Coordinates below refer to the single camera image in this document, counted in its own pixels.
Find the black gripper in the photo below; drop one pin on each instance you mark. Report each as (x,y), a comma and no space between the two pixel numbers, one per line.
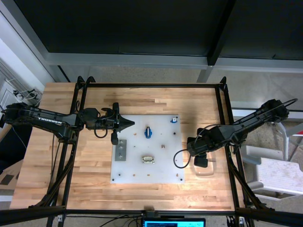
(198,144)
(111,123)

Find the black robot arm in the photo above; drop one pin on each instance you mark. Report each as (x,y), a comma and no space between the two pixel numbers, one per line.
(248,123)
(52,121)

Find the grey connector base housing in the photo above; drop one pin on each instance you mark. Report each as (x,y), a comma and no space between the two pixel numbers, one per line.
(148,159)

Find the blue clamp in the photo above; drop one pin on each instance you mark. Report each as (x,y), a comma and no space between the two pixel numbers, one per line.
(148,132)

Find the aluminium plate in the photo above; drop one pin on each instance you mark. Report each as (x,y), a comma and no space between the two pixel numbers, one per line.
(117,151)

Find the clear plastic tub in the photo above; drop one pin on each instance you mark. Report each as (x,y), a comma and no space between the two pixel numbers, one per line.
(206,173)

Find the blue holder with white cube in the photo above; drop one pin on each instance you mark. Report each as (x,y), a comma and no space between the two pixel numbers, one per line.
(173,121)

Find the white mounting board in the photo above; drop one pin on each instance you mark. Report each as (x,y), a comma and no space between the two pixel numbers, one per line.
(165,165)

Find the laptop screen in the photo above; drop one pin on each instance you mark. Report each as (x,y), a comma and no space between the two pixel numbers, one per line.
(172,223)

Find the white step stool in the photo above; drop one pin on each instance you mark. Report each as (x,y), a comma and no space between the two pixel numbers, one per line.
(277,175)

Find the cardboard box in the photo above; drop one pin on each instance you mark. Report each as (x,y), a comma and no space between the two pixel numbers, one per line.
(9,170)

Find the black metal frame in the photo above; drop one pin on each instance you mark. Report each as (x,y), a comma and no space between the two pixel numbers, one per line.
(151,85)

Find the grey camera bracket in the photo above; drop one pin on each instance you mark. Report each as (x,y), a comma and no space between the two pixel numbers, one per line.
(151,214)

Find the grey metal chair frame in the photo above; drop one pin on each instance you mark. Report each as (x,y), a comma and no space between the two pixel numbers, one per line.
(285,134)

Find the silver corner bracket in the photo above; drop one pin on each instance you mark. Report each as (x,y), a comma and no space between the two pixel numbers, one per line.
(241,220)
(60,217)

